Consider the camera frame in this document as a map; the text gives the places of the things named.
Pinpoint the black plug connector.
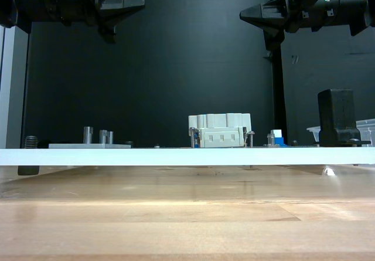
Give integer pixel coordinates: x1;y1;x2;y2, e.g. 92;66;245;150
313;89;371;147

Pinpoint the beige connector housing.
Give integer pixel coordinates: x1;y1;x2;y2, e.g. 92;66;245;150
188;113;252;149

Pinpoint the small blue white connector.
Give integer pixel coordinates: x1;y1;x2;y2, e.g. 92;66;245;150
271;128;285;147

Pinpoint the grey aluminium plate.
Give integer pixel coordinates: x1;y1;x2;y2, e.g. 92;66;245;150
48;143;132;150

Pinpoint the clear plastic tub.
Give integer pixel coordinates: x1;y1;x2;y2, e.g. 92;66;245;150
306;119;375;147

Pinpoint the white task board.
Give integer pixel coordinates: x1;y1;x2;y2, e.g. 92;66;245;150
0;146;375;167

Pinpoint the black metal frame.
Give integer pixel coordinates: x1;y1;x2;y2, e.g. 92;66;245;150
262;32;289;149

